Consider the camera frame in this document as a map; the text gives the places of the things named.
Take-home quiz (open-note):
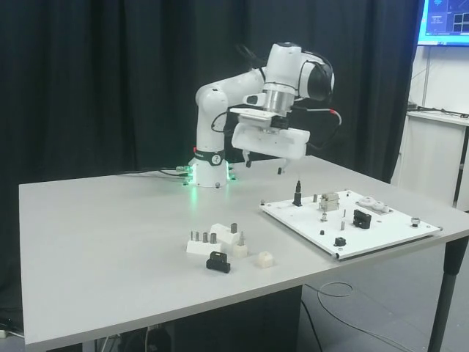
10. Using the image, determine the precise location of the blue screen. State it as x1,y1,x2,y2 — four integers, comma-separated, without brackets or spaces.
416,0,469,48

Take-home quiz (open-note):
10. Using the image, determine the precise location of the black curtain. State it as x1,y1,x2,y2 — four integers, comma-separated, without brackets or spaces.
0,0,428,331

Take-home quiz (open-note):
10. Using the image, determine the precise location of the black D-SUB plug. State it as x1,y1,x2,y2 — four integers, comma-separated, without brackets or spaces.
204,251,233,276

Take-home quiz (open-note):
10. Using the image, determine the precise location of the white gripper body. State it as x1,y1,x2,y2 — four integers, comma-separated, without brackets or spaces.
231,122,309,160

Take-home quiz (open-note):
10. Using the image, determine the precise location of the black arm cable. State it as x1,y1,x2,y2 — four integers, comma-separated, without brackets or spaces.
211,45,342,150

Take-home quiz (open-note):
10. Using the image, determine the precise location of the flat white mounting plate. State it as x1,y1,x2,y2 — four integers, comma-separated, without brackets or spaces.
229,106,281,124

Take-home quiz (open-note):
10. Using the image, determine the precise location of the white cabinet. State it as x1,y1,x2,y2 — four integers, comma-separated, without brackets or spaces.
388,109,469,213

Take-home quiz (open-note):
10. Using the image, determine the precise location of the white square peg holder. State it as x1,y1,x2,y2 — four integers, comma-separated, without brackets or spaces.
208,221,241,248

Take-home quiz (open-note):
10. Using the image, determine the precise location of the white round peg holder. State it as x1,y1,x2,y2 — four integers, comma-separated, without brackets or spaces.
185,234,221,255

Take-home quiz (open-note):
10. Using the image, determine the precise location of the white task board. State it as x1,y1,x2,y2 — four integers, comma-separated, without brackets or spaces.
258,188,443,263

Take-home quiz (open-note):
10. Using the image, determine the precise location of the small white holder block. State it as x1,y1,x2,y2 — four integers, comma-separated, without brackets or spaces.
254,249,277,270

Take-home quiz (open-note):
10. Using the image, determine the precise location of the silver flange ring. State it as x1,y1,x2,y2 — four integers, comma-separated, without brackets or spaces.
261,87,295,113

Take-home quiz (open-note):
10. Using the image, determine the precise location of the black table leg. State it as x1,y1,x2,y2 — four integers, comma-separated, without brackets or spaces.
427,234,463,352

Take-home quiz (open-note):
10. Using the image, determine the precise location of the grey floor cable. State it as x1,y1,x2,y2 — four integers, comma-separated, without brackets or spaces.
303,279,440,352

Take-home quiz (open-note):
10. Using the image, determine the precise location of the black base cable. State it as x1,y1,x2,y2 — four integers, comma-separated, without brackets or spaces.
120,165,192,178

